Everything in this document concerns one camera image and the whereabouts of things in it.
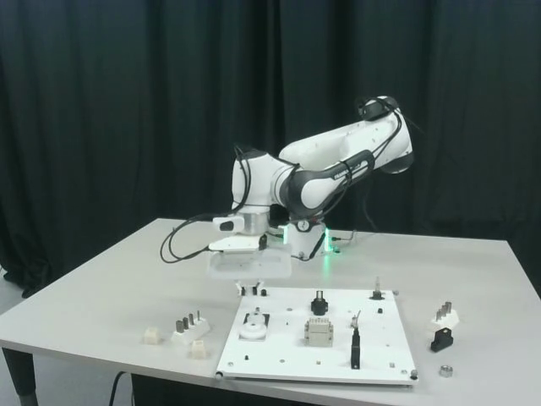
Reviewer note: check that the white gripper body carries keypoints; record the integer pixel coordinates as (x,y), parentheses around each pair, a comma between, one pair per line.
(270,266)

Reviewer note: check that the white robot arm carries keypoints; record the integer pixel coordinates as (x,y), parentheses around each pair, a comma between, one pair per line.
(363,135)

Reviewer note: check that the white medium gear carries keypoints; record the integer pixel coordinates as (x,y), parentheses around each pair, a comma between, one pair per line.
(255,318)

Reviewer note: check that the white large gear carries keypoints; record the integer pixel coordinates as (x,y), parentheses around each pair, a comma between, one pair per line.
(253,332)

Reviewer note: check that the flat white mounting plate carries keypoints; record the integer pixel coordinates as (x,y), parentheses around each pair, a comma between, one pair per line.
(232,246)

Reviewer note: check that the black waterproof plug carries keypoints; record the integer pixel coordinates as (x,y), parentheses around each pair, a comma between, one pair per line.
(319,304)

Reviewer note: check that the medium metal round peg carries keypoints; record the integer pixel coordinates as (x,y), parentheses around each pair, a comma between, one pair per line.
(186,324)

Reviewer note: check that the white round peg holder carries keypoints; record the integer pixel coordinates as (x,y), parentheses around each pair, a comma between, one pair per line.
(190,335)

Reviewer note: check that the large metal round peg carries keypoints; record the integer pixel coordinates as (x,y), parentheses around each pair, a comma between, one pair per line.
(178,327)

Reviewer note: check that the small white cube holder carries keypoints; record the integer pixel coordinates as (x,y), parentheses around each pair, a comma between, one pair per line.
(153,336)
(198,349)

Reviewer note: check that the white task board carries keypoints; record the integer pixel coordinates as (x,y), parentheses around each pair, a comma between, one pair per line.
(296,355)

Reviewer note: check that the small grey Ethernet plug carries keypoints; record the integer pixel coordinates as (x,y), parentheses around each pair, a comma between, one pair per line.
(354,321)

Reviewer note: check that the metal bolt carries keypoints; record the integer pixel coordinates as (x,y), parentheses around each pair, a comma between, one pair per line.
(376,292)

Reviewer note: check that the black USB plug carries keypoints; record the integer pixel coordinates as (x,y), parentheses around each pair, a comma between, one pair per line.
(355,351)

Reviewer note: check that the metal square peg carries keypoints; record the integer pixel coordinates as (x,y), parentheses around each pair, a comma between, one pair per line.
(439,314)
(450,308)
(444,311)

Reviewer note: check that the white square peg holder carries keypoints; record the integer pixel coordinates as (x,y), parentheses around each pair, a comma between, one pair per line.
(446,323)

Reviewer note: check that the black D-SUB plug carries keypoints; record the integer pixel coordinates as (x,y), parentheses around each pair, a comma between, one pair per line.
(441,341)

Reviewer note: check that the metal hex nut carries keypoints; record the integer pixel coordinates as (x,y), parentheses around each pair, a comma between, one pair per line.
(446,371)

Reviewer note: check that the black curtain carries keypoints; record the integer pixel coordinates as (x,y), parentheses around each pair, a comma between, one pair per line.
(127,84)

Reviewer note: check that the black table leg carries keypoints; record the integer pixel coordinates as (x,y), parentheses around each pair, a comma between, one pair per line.
(19,376)

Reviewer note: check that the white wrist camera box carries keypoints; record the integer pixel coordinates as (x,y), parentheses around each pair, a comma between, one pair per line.
(228,224)

